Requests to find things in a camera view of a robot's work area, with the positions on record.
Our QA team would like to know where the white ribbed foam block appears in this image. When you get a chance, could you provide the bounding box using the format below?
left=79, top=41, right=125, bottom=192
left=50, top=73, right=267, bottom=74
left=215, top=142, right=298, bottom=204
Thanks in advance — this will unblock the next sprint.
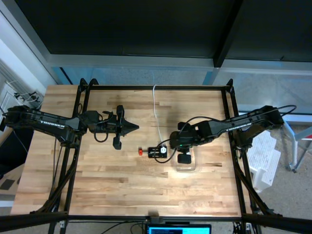
left=246, top=133, right=281, bottom=194

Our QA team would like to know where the black foam square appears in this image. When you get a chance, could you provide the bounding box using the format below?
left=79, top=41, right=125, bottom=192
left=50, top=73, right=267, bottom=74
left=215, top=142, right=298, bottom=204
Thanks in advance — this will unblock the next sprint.
left=0, top=178, right=15, bottom=191

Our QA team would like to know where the small black mounted box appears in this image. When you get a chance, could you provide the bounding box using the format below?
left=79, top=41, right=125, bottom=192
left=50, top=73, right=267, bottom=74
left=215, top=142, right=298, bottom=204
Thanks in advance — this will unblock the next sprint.
left=145, top=211, right=163, bottom=224

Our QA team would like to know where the tangled cable bundle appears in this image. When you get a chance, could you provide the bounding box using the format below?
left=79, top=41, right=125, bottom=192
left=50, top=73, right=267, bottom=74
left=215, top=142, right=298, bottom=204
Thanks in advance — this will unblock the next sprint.
left=13, top=91, right=41, bottom=103

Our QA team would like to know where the white power cable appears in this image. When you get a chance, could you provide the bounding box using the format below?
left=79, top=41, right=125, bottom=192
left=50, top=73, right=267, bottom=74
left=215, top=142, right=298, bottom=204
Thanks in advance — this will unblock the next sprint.
left=152, top=84, right=165, bottom=145

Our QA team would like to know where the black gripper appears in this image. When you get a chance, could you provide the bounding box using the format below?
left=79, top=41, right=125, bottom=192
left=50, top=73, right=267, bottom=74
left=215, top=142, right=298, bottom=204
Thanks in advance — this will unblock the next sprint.
left=170, top=130, right=197, bottom=165
left=106, top=104, right=140, bottom=150

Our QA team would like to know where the grey metal chair frame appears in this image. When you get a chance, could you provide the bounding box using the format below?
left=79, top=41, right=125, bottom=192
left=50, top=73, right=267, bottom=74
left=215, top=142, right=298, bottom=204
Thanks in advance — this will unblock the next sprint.
left=282, top=114, right=312, bottom=174

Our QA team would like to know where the black vise with red knob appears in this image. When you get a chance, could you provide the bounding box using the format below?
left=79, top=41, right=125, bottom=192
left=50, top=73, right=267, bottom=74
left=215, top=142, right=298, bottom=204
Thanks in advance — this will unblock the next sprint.
left=138, top=145, right=169, bottom=159

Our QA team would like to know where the clear plastic tub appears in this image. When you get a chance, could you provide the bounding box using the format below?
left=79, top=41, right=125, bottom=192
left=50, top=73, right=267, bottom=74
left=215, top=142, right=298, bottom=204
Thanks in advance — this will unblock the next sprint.
left=171, top=143, right=203, bottom=174

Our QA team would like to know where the black aluminium frame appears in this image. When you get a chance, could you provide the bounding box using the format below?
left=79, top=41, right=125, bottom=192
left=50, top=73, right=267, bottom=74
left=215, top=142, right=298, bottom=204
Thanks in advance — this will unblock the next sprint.
left=0, top=78, right=312, bottom=234

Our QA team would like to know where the brown cardboard box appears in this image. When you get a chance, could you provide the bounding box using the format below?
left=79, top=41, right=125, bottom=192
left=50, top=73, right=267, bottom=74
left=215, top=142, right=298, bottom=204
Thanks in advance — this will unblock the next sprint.
left=0, top=163, right=25, bottom=195

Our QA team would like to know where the black pillar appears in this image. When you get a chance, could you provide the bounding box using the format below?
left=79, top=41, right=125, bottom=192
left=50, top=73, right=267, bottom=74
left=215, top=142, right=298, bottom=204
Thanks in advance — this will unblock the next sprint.
left=213, top=0, right=244, bottom=69

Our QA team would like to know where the blue-edged laptop screen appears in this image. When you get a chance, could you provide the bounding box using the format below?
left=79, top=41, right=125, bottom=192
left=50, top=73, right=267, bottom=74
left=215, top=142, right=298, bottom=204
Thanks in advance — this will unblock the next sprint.
left=145, top=223, right=212, bottom=234

